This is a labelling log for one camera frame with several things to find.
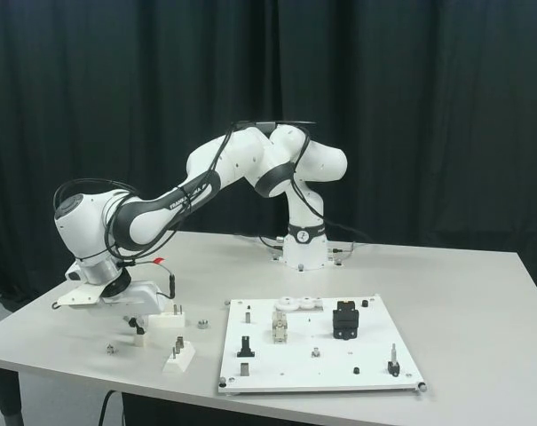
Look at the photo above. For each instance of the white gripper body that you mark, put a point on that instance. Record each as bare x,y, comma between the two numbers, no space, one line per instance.
146,297

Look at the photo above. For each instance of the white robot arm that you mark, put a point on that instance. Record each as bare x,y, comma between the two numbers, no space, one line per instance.
232,155

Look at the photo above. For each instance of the small white plug holder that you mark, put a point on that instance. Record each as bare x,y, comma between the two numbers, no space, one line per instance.
144,339

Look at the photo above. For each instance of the large white peg holder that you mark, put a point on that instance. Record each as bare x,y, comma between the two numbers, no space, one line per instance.
166,326

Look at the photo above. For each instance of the black rod with red tag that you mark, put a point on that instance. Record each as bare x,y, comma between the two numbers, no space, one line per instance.
172,286

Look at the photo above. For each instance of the metal BNC plug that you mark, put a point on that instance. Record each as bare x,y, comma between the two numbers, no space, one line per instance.
111,349

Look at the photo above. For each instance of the metal square peg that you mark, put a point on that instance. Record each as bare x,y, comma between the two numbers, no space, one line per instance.
179,344

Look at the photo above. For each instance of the sloped white peg holder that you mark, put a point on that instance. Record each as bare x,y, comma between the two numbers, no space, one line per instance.
179,364

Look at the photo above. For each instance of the flat white mounting plate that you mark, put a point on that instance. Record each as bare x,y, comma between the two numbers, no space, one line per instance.
79,296

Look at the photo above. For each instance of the metal bolt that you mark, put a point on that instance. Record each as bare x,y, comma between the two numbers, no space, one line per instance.
202,324

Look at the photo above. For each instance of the small white sensor box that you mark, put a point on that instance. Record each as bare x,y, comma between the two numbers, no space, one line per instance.
74,271

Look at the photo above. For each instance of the white large gear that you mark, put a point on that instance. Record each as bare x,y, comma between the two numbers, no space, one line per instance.
286,304

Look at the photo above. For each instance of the dark table leg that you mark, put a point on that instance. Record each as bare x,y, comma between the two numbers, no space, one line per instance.
4,395

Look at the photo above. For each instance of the white medium gear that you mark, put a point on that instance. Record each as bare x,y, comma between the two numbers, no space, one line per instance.
307,303

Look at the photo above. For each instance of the white task board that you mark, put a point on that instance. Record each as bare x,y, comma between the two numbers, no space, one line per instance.
321,368

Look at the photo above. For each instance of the black D-SUB plug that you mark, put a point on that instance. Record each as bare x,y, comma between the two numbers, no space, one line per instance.
345,321

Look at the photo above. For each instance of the black curtain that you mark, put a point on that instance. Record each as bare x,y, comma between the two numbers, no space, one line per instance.
117,66

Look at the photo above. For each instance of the metal waterproof plug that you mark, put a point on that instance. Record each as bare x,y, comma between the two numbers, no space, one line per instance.
393,359

